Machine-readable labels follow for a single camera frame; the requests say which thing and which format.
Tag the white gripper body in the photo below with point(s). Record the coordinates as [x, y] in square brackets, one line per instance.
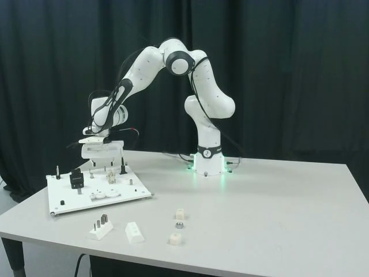
[101, 150]

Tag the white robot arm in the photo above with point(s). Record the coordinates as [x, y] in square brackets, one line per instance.
[207, 86]

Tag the small metal round peg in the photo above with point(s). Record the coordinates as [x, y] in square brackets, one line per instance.
[91, 173]

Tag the large metal square peg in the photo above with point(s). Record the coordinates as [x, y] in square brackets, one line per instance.
[104, 218]

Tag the white square peg holder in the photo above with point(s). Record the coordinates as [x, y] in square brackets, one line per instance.
[101, 232]

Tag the white empty peg holder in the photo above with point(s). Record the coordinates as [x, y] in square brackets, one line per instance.
[135, 232]

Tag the flat white mounting plate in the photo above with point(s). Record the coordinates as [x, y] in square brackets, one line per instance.
[90, 140]

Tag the black D-SUB plug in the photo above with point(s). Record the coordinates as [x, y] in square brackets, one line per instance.
[76, 179]

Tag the white large gear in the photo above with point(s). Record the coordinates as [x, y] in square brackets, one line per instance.
[113, 193]

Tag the white medium gear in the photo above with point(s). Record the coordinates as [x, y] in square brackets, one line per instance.
[97, 195]

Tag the clear Ethernet plug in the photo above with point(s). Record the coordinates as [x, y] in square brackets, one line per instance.
[58, 173]

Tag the white task board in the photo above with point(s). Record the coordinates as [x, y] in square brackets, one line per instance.
[115, 202]

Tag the small white cube holder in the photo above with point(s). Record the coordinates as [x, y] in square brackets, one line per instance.
[180, 213]
[175, 239]

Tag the metal bolt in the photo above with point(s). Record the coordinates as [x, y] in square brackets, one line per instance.
[179, 226]

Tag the black curtains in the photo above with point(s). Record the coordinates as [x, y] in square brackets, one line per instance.
[43, 72]

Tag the dark table leg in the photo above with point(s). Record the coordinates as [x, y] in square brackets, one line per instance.
[11, 256]

